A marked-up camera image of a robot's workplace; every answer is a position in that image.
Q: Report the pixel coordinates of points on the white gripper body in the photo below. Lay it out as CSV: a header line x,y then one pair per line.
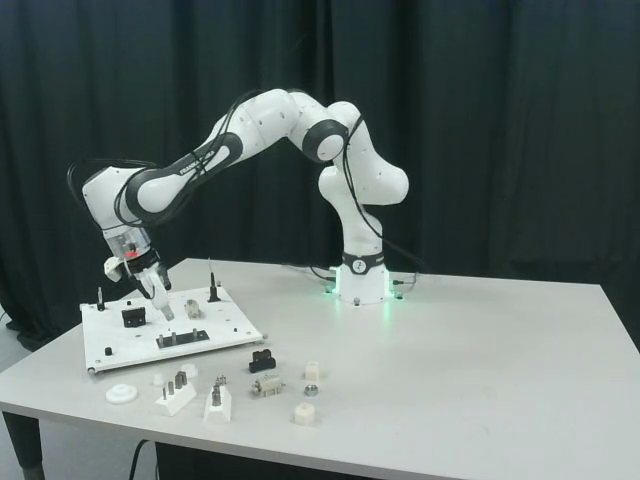
x,y
150,278

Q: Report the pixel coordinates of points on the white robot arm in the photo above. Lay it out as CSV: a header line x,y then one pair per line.
x,y
265,120

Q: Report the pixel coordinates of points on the metal BNC plug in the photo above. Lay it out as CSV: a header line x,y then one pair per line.
x,y
192,308

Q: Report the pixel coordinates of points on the white task board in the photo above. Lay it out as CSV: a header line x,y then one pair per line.
x,y
150,345

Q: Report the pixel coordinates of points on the white medium gear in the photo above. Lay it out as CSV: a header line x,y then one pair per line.
x,y
189,372

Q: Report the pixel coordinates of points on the white holder with pegs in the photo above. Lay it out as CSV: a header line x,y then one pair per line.
x,y
175,400

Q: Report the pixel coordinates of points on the white large gear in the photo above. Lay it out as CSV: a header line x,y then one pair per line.
x,y
121,393

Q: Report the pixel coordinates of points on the black D-SUB plug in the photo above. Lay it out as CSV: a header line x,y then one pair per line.
x,y
263,363

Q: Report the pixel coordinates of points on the white holder with plug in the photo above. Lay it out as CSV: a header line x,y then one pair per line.
x,y
218,407

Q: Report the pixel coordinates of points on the metal waterproof plug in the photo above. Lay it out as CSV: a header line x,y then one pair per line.
x,y
265,388

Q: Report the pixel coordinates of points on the white square holder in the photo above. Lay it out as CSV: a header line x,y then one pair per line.
x,y
303,414
311,370

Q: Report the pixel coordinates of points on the metal bolt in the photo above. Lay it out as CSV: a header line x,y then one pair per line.
x,y
311,390

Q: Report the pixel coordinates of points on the black table leg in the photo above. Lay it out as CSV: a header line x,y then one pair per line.
x,y
22,445

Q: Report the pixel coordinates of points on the black curtain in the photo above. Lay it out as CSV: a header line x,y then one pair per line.
x,y
450,100

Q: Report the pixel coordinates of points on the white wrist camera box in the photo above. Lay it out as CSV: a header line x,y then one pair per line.
x,y
113,269

